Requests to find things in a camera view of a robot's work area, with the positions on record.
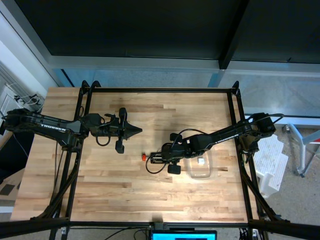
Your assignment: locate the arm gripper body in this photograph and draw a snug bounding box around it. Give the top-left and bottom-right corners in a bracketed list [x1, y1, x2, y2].
[161, 133, 191, 176]
[103, 107, 128, 154]

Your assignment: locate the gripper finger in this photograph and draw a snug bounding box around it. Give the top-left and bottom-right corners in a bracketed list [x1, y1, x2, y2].
[124, 120, 144, 131]
[124, 130, 144, 140]

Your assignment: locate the clear plastic tub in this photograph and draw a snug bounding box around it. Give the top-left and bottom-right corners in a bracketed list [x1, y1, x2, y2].
[184, 147, 218, 181]

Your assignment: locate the blue laptop screen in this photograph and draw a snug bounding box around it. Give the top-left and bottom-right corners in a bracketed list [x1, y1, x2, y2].
[149, 230, 218, 240]

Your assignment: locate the cardboard box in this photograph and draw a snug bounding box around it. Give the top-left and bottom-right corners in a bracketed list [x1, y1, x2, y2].
[0, 167, 26, 201]

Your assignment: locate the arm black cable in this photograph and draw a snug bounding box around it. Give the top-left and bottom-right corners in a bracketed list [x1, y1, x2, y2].
[95, 113, 118, 147]
[145, 128, 209, 175]

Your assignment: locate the black aluminium frame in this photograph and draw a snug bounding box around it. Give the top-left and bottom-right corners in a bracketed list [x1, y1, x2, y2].
[0, 79, 320, 240]

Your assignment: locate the black table-level camera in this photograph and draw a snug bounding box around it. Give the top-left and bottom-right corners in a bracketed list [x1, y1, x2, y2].
[152, 217, 168, 230]

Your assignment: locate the black white cable bundle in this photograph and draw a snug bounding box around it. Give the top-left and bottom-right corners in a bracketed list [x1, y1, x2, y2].
[13, 93, 42, 107]

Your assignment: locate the grey metal chair frame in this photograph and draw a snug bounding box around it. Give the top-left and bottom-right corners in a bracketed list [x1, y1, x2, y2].
[281, 122, 320, 179]

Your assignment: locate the black upright post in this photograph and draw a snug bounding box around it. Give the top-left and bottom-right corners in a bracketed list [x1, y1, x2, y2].
[218, 0, 251, 70]

